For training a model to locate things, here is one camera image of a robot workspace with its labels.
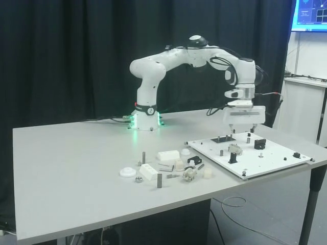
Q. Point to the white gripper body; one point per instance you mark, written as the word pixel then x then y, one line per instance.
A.
pixel 245 117

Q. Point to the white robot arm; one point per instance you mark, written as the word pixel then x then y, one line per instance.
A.
pixel 148 74

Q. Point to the short dark round peg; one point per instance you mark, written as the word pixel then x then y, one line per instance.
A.
pixel 201 166

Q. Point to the white peg holder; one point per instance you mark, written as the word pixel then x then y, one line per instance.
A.
pixel 168 155
pixel 148 171

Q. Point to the thin metal peg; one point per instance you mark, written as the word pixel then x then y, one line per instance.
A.
pixel 164 165
pixel 167 168

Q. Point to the flat metal square peg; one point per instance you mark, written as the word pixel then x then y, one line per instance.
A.
pixel 172 176

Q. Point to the tall metal square peg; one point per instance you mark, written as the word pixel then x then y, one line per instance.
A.
pixel 159 180

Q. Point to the tall metal round peg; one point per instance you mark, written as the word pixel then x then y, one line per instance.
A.
pixel 143 157

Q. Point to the flat white mounting plate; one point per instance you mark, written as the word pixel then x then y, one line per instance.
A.
pixel 241 103

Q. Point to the white task board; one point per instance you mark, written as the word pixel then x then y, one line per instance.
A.
pixel 270 155

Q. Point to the black plug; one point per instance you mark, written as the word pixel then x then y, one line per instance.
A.
pixel 194 160

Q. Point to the white medium gear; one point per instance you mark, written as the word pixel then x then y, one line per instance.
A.
pixel 207 173

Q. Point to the white cabinet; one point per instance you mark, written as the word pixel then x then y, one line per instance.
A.
pixel 304 112

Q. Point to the white block holder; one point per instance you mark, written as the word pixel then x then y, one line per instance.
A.
pixel 179 165

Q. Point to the black table leg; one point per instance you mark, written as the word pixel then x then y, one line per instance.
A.
pixel 313 204

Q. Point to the small metal bolt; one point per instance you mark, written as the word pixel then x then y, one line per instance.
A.
pixel 139 162

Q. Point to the metal hex nut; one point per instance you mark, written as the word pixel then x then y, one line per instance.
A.
pixel 138 179

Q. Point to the white large gear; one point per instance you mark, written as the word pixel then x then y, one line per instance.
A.
pixel 127 172

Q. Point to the blue screen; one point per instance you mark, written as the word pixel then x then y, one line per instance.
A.
pixel 310 15

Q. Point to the black curtain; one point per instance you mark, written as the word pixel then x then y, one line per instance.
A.
pixel 64 63

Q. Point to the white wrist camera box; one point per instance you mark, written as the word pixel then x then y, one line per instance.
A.
pixel 233 93

